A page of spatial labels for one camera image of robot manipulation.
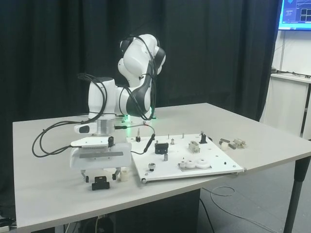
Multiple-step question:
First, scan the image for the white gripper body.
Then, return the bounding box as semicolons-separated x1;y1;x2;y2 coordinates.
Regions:
69;142;133;170

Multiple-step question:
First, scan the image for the black D-SUB plug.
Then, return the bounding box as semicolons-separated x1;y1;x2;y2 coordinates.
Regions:
91;176;111;191

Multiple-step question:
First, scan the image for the flat white mounting plate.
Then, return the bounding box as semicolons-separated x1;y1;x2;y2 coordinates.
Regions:
70;136;110;149

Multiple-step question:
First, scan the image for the thin black rod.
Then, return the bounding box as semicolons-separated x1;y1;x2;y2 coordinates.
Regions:
143;133;156;154

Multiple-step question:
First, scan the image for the white task board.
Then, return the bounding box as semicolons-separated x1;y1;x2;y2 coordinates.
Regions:
125;134;245;184

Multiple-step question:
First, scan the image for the white large gear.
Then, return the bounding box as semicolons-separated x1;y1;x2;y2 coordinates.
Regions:
195;159;211;169

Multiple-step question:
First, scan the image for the black curtain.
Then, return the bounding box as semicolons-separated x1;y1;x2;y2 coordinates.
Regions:
0;0;284;219

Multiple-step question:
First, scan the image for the beige Ethernet plug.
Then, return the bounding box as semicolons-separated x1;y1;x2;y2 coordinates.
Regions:
233;138;249;150

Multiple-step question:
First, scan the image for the dark table leg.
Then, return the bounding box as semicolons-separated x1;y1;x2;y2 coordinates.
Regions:
283;161;304;233

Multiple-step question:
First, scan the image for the white cabinet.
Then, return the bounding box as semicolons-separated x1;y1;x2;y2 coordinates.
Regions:
263;71;311;141

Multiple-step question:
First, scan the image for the blue screen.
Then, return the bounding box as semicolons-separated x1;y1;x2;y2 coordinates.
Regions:
278;0;311;31

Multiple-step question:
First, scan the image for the silver flange ring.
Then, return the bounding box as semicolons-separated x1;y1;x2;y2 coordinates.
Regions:
93;119;115;135

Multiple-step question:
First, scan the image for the small white camera box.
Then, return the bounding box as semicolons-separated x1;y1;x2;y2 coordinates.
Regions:
74;123;94;134

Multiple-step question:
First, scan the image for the black camera cable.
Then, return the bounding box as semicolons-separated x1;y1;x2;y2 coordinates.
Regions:
33;120;88;156
32;126;73;158

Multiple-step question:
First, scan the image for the grey floor cable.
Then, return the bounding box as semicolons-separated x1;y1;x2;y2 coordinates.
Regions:
210;185;287;233

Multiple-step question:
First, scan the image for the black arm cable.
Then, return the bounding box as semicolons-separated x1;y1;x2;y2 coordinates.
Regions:
77;35;161;121

